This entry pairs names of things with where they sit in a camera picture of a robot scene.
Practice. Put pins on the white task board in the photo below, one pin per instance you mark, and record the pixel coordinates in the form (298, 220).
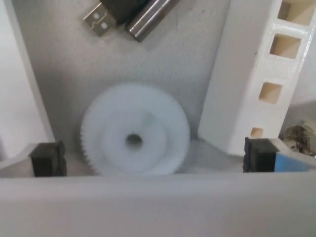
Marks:
(14, 74)

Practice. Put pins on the metal round peg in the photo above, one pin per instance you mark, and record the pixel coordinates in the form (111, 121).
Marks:
(148, 19)

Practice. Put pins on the black USB plug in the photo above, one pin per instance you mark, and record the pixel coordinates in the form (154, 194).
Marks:
(98, 21)

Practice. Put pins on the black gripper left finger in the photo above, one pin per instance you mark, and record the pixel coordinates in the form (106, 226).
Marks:
(48, 160)

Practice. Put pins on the white holder with square holes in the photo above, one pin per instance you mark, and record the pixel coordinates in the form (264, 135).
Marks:
(229, 86)

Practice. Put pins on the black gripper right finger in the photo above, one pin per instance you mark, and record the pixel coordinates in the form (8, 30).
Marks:
(259, 156)

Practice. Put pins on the white large gear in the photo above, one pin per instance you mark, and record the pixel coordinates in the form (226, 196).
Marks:
(111, 118)

